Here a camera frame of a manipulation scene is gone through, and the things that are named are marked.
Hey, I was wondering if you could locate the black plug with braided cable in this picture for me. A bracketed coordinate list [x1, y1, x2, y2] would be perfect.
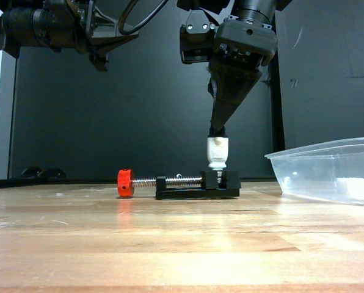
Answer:
[208, 68, 228, 139]

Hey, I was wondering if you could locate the white power receptacle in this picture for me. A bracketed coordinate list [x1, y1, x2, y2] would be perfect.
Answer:
[205, 136, 231, 184]

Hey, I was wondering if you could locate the black clamp with red knob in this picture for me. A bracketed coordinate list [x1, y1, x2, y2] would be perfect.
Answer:
[117, 168, 242, 201]

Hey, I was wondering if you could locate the black rounded foot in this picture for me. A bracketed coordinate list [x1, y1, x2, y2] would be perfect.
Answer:
[20, 165, 43, 179]
[38, 167, 67, 179]

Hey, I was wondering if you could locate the clear plastic tub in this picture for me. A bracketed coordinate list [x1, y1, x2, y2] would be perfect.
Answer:
[264, 136, 364, 207]

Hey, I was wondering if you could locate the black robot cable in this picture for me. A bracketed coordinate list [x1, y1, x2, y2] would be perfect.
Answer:
[118, 0, 171, 36]

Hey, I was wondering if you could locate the black frame post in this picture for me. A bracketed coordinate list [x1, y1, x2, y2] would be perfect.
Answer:
[261, 18, 286, 153]

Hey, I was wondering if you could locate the black frame rail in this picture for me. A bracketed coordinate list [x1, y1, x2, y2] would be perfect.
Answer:
[0, 176, 119, 190]

